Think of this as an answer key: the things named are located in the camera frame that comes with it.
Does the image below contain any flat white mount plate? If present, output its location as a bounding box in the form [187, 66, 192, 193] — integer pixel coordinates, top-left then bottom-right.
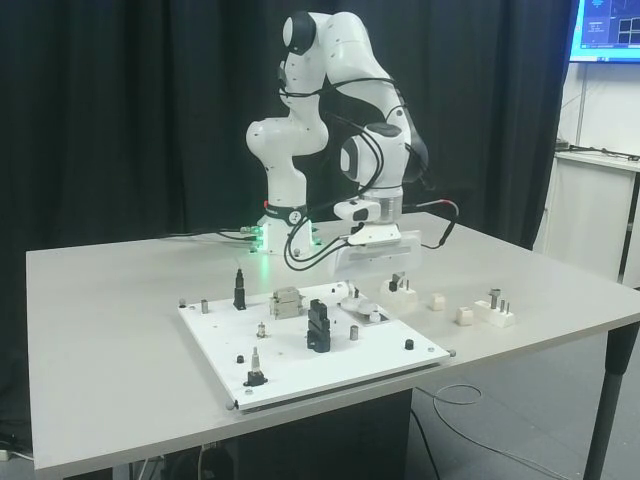
[347, 222, 402, 247]

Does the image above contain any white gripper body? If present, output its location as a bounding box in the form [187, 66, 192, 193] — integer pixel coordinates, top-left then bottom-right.
[333, 229, 422, 279]

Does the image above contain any black table leg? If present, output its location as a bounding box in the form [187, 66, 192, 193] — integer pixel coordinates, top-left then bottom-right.
[582, 327, 629, 480]

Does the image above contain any black curtain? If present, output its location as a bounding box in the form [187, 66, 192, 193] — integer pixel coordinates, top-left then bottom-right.
[0, 0, 581, 261]

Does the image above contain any thin grey cable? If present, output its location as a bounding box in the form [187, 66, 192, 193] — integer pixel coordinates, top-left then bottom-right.
[432, 383, 640, 471]

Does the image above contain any white task board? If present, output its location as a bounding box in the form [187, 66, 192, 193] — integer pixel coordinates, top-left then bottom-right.
[177, 282, 456, 414]

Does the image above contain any white peg holder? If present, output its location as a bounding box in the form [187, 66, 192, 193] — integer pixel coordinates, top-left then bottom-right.
[378, 287, 419, 312]
[473, 298, 516, 329]

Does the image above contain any black cable at arm foot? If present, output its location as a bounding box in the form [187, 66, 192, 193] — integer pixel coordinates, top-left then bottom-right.
[167, 228, 261, 243]

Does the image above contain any black D-SUB plug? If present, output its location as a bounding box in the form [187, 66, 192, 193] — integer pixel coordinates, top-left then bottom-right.
[304, 298, 333, 354]

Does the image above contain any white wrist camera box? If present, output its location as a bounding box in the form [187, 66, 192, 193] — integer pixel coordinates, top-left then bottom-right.
[333, 198, 375, 222]

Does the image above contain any black box under table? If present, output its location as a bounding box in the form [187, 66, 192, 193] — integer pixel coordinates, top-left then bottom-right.
[219, 387, 414, 480]

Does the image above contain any white cabinet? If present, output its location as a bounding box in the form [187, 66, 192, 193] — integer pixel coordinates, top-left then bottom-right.
[542, 149, 640, 290]

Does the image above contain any black plug with short cable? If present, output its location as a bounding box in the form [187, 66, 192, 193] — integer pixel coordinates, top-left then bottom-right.
[231, 267, 250, 311]

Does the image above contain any blue screen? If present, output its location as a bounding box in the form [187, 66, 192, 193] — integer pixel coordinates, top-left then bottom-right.
[568, 0, 640, 65]

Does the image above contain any black camera cable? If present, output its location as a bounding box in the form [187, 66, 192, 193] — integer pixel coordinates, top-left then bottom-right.
[281, 219, 359, 275]

